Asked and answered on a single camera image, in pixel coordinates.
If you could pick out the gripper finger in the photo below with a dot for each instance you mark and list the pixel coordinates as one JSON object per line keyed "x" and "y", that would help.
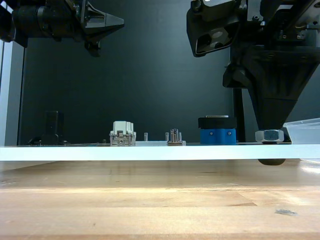
{"x": 277, "y": 82}
{"x": 98, "y": 33}
{"x": 113, "y": 21}

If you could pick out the silver M12 hex nut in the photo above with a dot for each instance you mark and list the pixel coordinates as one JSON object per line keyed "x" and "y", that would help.
{"x": 271, "y": 136}

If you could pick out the clear plastic tub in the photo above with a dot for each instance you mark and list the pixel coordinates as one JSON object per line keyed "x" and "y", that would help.
{"x": 305, "y": 133}

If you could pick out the black rubber foot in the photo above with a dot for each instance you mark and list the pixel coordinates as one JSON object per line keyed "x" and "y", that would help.
{"x": 272, "y": 162}

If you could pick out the blue and black D-sub connector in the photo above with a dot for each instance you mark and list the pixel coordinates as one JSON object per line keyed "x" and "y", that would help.
{"x": 217, "y": 137}

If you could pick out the black clamp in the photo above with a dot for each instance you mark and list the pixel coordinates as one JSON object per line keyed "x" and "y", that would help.
{"x": 52, "y": 125}

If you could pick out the grey connector housing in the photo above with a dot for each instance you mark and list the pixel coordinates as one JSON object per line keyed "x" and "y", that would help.
{"x": 122, "y": 135}

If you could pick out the small metal threaded stud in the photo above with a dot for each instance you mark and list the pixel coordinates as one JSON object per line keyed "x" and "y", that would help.
{"x": 145, "y": 137}
{"x": 180, "y": 137}
{"x": 167, "y": 137}

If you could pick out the clear acrylic block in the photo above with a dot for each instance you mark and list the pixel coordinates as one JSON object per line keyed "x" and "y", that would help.
{"x": 152, "y": 143}

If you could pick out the white plastic board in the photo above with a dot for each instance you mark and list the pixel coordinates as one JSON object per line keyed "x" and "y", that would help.
{"x": 150, "y": 152}

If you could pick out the black wall pillar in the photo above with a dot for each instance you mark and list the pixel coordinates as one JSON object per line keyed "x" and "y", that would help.
{"x": 238, "y": 112}

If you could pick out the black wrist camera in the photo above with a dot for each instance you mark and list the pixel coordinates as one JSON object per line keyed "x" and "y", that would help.
{"x": 212, "y": 37}

